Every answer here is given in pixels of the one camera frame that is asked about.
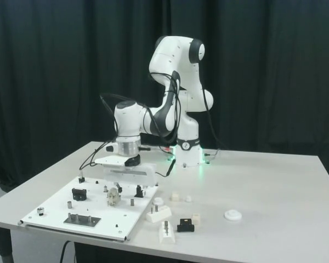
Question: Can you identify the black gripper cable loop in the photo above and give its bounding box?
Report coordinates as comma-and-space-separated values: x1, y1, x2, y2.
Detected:
80, 141, 118, 171

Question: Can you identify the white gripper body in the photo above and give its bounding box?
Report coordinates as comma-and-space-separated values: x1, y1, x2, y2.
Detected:
103, 163, 157, 187

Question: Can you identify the white large gear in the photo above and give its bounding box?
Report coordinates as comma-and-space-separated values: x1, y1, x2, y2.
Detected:
224, 209, 242, 222

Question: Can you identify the dark table leg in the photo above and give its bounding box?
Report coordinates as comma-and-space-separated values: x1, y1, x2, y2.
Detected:
0, 226, 12, 263

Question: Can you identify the thin black rod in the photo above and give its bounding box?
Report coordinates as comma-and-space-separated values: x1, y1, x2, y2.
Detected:
166, 159, 178, 178

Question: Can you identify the black curtain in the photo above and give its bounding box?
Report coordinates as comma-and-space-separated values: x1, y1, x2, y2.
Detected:
0, 0, 329, 183

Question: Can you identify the black base cable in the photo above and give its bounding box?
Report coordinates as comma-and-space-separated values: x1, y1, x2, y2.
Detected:
199, 87, 222, 165

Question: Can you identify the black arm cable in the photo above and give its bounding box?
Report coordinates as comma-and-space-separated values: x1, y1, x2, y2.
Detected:
98, 70, 182, 138

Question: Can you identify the white task board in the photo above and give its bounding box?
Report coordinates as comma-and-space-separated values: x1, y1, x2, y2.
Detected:
18, 175, 160, 243

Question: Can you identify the white peg holder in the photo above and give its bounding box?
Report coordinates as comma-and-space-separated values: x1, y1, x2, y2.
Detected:
158, 220, 177, 244
145, 205, 173, 223

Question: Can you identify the black floor cable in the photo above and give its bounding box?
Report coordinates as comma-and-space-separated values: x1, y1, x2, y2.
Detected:
60, 240, 75, 263

